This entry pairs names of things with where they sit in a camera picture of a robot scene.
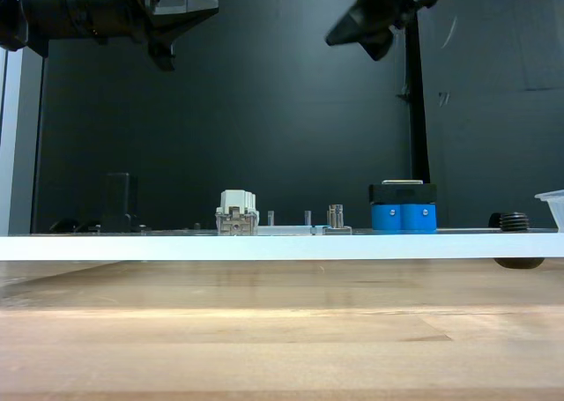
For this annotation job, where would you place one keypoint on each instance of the blue D-sub connector block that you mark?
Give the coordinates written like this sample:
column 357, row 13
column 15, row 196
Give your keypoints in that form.
column 403, row 218

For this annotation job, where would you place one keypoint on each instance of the small metal coaxial connector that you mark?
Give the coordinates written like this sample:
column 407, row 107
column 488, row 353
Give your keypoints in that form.
column 337, row 218

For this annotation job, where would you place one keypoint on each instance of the grey multi-pin connector housing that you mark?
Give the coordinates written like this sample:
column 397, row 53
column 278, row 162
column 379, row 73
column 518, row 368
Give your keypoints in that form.
column 235, row 211

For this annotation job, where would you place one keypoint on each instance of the black socket block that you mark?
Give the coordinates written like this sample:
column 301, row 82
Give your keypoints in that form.
column 118, row 198

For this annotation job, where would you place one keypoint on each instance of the grey metal pin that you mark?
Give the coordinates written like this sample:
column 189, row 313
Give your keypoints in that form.
column 271, row 218
column 307, row 218

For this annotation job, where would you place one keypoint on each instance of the aluminium plate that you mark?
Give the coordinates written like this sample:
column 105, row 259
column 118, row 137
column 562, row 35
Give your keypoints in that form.
column 286, row 230

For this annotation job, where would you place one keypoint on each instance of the black knurled screw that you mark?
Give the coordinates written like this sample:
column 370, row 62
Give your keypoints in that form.
column 509, row 222

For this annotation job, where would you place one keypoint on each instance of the white task board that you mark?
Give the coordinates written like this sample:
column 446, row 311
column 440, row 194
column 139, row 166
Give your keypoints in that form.
column 282, row 247

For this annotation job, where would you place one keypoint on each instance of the clear plastic tub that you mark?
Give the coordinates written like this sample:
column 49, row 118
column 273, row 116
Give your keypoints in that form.
column 553, row 207

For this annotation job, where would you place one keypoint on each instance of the black rubber board foot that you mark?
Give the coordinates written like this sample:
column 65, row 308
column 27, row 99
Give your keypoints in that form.
column 517, row 263

